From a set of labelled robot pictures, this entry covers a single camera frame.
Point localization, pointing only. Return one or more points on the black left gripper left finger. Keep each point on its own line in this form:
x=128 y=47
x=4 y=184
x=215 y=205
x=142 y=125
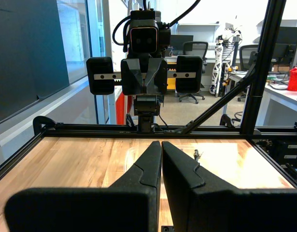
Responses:
x=78 y=212

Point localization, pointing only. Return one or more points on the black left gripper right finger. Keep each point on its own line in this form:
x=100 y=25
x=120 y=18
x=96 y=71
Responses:
x=235 y=212

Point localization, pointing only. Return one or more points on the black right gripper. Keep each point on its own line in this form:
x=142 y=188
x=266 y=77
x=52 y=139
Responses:
x=100 y=87

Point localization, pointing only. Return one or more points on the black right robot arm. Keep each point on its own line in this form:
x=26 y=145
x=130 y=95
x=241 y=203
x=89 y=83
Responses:
x=147 y=106

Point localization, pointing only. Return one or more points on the yellow cabinet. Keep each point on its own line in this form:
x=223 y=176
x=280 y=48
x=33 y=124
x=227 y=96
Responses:
x=172 y=83

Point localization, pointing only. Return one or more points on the red cabinet panel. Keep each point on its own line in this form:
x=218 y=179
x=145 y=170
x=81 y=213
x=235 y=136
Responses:
x=120 y=108

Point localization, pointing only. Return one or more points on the black office chair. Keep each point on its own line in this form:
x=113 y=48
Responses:
x=246 y=52
x=189 y=96

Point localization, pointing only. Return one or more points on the dark computer monitor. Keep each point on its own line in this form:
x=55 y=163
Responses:
x=184 y=42
x=290 y=36

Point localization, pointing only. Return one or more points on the black controller box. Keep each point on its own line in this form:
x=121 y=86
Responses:
x=278 y=152

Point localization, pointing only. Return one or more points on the white lattice robot stand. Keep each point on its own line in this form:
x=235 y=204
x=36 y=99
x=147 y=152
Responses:
x=218 y=55

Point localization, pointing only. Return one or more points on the white shelf unit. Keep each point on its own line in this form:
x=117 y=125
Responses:
x=206 y=31

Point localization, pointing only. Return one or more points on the white desk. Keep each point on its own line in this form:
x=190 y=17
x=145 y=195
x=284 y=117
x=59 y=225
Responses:
x=278 y=96

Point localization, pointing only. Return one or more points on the red plastic cup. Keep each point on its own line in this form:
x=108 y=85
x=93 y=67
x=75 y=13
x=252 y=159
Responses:
x=295 y=79

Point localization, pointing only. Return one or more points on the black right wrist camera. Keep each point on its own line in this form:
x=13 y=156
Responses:
x=143 y=36

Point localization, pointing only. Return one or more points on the black aluminium frame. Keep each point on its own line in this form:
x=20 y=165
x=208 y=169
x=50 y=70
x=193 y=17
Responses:
x=266 y=60

